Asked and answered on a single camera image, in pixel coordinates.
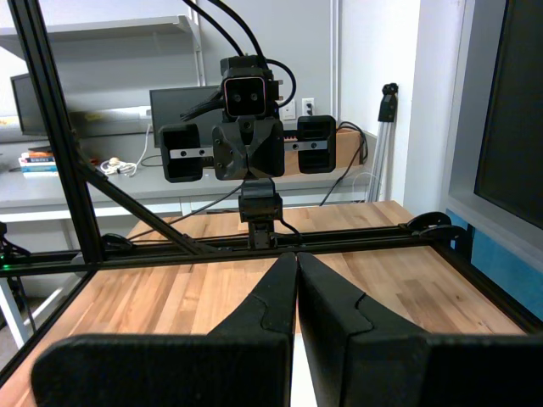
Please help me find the black and silver tripod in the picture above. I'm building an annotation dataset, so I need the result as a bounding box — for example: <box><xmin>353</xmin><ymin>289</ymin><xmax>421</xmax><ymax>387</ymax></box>
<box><xmin>367</xmin><ymin>82</ymin><xmax>400</xmax><ymax>204</ymax></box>

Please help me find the white wall shelf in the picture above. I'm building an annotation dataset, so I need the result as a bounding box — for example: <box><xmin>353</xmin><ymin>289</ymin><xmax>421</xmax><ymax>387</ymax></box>
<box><xmin>0</xmin><ymin>14</ymin><xmax>205</xmax><ymax>86</ymax></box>

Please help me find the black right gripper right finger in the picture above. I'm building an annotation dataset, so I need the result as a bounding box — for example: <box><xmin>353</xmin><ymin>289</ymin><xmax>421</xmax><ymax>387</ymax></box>
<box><xmin>298</xmin><ymin>253</ymin><xmax>543</xmax><ymax>407</ymax></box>

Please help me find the grey office desk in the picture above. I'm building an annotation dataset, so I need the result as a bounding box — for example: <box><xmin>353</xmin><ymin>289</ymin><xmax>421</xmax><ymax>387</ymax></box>
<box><xmin>0</xmin><ymin>126</ymin><xmax>379</xmax><ymax>221</ymax></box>

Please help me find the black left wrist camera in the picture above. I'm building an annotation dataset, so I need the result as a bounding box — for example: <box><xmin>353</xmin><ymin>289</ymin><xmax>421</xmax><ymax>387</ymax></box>
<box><xmin>220</xmin><ymin>75</ymin><xmax>269</xmax><ymax>119</ymax></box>

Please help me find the white task board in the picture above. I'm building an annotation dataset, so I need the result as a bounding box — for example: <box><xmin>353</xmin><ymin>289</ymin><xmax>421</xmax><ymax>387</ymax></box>
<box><xmin>289</xmin><ymin>332</ymin><xmax>317</xmax><ymax>407</ymax></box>

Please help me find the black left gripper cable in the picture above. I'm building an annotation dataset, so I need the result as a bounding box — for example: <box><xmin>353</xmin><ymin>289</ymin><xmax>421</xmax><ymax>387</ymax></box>
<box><xmin>180</xmin><ymin>0</ymin><xmax>297</xmax><ymax>123</ymax></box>

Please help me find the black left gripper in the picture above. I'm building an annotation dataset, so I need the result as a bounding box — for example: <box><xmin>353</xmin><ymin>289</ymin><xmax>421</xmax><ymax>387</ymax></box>
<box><xmin>160</xmin><ymin>115</ymin><xmax>339</xmax><ymax>183</ymax></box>

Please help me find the brown cardboard box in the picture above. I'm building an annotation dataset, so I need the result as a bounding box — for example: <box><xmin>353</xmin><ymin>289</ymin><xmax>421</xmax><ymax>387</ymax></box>
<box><xmin>283</xmin><ymin>126</ymin><xmax>368</xmax><ymax>176</ymax></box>

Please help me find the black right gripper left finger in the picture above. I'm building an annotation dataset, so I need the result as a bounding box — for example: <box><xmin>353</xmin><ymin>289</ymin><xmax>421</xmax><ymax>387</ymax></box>
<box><xmin>31</xmin><ymin>252</ymin><xmax>298</xmax><ymax>407</ymax></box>

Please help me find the white cable bundle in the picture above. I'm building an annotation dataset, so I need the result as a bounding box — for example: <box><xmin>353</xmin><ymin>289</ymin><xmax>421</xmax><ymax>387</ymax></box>
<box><xmin>99</xmin><ymin>155</ymin><xmax>140</xmax><ymax>177</ymax></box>

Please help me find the dark computer monitor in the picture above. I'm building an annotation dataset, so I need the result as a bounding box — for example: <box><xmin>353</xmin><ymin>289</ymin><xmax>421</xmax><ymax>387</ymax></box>
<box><xmin>10</xmin><ymin>74</ymin><xmax>64</xmax><ymax>137</ymax></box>
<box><xmin>148</xmin><ymin>86</ymin><xmax>226</xmax><ymax>148</ymax></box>

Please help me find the stack of books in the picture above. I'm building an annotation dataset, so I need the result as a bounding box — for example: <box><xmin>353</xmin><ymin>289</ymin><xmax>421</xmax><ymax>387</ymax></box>
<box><xmin>18</xmin><ymin>151</ymin><xmax>59</xmax><ymax>178</ymax></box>

